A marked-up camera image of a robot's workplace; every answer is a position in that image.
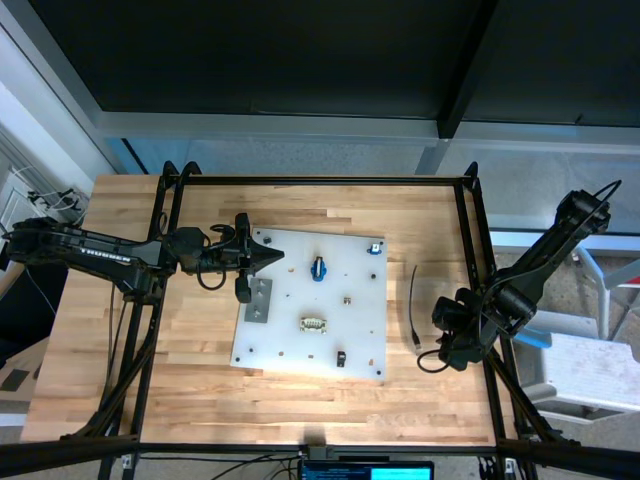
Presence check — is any black USB cable with connector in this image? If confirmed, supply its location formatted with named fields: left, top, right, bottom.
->
left=406, top=265, right=423, bottom=357

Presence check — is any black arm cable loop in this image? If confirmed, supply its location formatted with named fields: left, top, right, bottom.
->
left=416, top=348, right=454, bottom=375
left=196, top=259, right=227, bottom=292

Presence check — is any clear plastic tub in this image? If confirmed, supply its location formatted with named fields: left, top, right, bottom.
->
left=392, top=274, right=459, bottom=359

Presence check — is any black cable bundle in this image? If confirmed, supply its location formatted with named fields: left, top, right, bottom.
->
left=24, top=187, right=84, bottom=214

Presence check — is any laptop screen with blue edge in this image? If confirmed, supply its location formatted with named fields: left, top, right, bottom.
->
left=299, top=459, right=435, bottom=480

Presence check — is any grey metal socket plate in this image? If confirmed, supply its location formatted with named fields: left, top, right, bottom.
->
left=244, top=278, right=275, bottom=326

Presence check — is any white board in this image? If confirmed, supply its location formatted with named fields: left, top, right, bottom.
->
left=229, top=227, right=390, bottom=385

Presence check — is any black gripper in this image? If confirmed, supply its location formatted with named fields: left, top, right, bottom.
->
left=432, top=286, right=489, bottom=372
left=218, top=212, right=286, bottom=304

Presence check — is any black metal frame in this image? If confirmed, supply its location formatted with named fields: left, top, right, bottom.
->
left=0, top=159, right=640, bottom=480

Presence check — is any grey window sill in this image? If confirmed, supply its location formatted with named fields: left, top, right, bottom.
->
left=94, top=110, right=640, bottom=149

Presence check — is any white step stool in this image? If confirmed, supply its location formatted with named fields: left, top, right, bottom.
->
left=509, top=244, right=640, bottom=427

